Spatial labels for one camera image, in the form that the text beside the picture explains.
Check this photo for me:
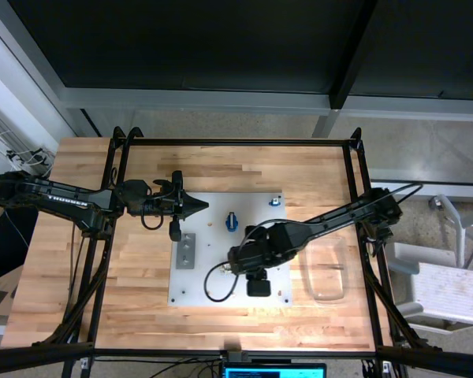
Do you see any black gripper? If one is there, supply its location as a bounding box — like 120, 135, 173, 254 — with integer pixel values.
245, 269, 272, 298
143, 170, 210, 242

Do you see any clear plastic container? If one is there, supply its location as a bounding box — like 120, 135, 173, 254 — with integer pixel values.
304, 235, 349, 304

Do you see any grey metal plate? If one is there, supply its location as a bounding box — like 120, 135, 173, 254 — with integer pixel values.
176, 232, 197, 270

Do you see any white plastic board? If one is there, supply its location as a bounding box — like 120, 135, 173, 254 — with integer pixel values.
167, 191, 293, 307

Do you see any blue laptop screen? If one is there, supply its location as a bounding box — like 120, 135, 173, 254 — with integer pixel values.
220, 361, 327, 378

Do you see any white step stool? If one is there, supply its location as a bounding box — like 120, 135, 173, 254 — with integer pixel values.
389, 192, 473, 335

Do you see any brown cardboard box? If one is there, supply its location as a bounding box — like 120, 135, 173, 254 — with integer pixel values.
0, 264, 24, 316

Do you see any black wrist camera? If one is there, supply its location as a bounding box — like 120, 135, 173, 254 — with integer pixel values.
227, 243, 261, 275

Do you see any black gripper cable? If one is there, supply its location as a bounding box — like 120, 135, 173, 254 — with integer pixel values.
140, 208, 165, 232
203, 220, 279, 303

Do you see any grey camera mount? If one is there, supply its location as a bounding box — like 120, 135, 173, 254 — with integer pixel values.
223, 337, 248, 363

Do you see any black aluminium frame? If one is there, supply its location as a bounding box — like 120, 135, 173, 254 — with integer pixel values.
0, 125, 473, 378

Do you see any black white cable bundle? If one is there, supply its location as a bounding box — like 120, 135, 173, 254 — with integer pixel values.
3, 147, 55, 170

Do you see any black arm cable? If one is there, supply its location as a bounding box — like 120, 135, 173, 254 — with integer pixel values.
389, 182, 425, 206

